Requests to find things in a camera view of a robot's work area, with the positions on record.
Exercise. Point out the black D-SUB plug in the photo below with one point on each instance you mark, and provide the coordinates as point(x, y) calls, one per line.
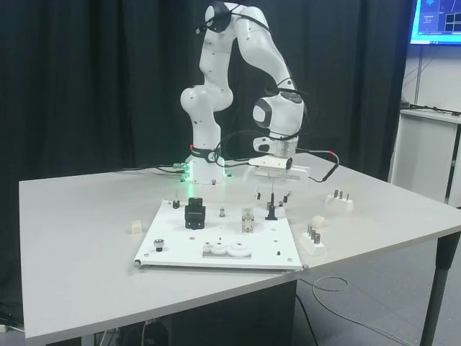
point(194, 216)

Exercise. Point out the small white cube holder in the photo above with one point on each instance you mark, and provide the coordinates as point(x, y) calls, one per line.
point(135, 227)

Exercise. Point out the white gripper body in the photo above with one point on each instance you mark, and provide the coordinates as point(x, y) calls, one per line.
point(299, 176)

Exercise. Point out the white power strip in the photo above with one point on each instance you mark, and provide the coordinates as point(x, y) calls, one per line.
point(3, 328)

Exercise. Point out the blue monitor screen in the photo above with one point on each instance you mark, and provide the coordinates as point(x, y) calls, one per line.
point(437, 21)

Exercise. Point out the white task board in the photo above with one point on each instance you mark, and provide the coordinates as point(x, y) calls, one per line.
point(173, 248)

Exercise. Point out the white square peg holder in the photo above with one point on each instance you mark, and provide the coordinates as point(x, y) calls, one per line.
point(338, 205)

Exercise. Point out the white small gear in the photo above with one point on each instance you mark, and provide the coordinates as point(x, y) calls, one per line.
point(207, 248)

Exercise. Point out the small black knob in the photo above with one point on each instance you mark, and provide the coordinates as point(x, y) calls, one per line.
point(175, 204)

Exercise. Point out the small white round holder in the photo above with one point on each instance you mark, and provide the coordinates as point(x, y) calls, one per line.
point(318, 221)

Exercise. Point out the black curtain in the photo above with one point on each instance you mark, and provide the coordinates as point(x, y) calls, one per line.
point(72, 72)

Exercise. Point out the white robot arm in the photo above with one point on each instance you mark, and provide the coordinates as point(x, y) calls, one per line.
point(212, 108)

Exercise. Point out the black upright plug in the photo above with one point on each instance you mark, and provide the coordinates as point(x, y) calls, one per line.
point(271, 212)

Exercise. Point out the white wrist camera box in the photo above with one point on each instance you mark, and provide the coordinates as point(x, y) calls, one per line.
point(263, 145)

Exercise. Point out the white large gear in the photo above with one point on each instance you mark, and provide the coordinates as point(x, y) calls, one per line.
point(236, 249)

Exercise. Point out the white cabinet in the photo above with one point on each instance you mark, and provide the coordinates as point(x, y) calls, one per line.
point(425, 155)

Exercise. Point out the white round peg holder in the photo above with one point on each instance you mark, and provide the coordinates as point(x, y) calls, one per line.
point(314, 247)

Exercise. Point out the white medium gear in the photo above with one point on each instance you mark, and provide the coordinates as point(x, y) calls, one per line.
point(218, 249)

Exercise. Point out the grey table leg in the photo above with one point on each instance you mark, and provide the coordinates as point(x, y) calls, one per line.
point(437, 288)

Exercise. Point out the metal BNC plug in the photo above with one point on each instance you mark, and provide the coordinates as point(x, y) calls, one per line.
point(222, 212)

